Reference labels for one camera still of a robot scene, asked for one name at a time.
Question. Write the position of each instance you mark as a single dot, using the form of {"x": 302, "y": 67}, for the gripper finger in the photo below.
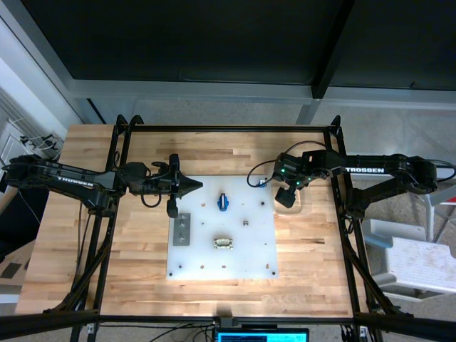
{"x": 187, "y": 189}
{"x": 187, "y": 181}

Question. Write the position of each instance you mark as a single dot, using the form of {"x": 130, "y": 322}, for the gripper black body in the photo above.
{"x": 285, "y": 197}
{"x": 164, "y": 185}

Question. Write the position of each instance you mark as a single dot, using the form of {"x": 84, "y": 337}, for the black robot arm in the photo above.
{"x": 363, "y": 170}
{"x": 71, "y": 180}

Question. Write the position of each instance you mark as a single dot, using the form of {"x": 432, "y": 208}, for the beige connector base housing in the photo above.
{"x": 223, "y": 243}

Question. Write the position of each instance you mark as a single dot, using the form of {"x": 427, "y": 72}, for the clear plastic tub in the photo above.
{"x": 303, "y": 210}

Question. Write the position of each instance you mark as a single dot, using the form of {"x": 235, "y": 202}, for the blue plastic block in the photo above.
{"x": 262, "y": 184}

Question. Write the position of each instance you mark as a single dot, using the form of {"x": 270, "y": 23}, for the blue clamp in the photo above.
{"x": 217, "y": 204}

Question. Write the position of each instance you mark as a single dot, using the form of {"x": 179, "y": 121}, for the short silver bar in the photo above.
{"x": 222, "y": 200}

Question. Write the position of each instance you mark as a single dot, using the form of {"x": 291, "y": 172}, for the grey metal plate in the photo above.
{"x": 187, "y": 240}

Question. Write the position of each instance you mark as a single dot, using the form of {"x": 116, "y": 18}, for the white board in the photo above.
{"x": 231, "y": 263}

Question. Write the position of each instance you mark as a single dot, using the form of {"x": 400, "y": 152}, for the screen with blue edge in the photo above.
{"x": 260, "y": 336}

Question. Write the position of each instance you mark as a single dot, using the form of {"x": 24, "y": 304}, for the white plastic step stool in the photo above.
{"x": 420, "y": 263}

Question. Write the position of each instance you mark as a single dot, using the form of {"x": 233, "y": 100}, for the red and white box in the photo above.
{"x": 449, "y": 196}

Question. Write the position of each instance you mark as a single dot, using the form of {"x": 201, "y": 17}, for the black metal table frame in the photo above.
{"x": 231, "y": 129}

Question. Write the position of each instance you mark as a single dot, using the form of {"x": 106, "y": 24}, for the small black table camera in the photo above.
{"x": 226, "y": 321}

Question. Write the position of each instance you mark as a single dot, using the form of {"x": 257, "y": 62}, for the black vertical wall post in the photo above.
{"x": 332, "y": 50}

